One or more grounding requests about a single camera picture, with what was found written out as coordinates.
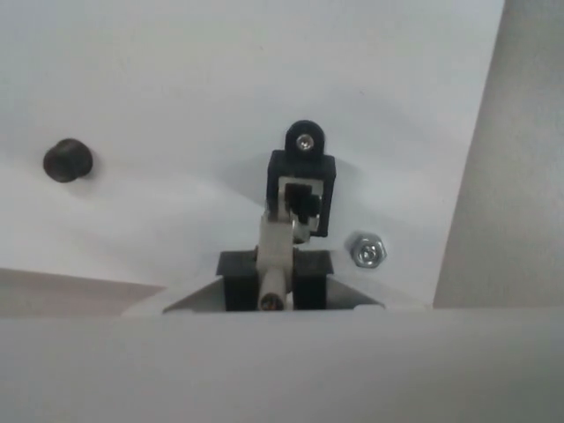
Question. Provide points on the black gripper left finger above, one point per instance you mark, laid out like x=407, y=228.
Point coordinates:
x=238, y=282

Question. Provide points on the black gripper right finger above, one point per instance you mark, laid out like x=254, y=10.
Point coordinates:
x=313, y=282

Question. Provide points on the grey Ethernet plug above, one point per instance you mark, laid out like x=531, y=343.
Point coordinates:
x=274, y=247

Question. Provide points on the white task board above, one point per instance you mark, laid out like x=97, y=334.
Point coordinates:
x=176, y=88

